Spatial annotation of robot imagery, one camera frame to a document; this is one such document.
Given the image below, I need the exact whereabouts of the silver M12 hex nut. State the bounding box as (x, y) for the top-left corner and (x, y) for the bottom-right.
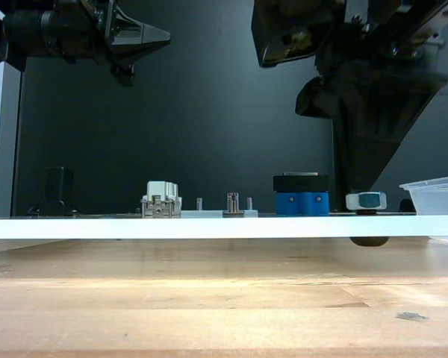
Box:
(344, 191), (388, 213)

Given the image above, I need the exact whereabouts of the black plug block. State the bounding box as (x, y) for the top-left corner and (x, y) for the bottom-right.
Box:
(273, 171), (330, 194)

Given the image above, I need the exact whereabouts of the clear plastic tub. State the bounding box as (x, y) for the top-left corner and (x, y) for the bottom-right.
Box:
(398, 174), (448, 216)

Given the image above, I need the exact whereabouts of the small silver metal terminal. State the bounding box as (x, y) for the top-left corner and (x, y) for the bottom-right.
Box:
(223, 192), (246, 219)

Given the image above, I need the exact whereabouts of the grey connector housing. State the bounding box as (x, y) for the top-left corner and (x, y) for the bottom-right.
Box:
(140, 180), (183, 219)

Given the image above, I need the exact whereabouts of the clear acrylic plate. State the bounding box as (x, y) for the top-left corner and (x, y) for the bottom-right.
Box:
(180, 210), (259, 219)

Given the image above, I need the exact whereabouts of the white board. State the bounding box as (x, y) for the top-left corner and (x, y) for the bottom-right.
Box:
(0, 213), (448, 240)

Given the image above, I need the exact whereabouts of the blue double-lobed mount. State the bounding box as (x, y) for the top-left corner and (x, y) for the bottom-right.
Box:
(276, 192), (330, 216)

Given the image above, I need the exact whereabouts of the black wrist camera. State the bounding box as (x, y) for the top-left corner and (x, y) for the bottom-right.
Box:
(251, 0), (346, 69)

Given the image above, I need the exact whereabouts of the black bracket block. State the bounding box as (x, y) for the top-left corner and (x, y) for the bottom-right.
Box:
(26, 166), (79, 217)

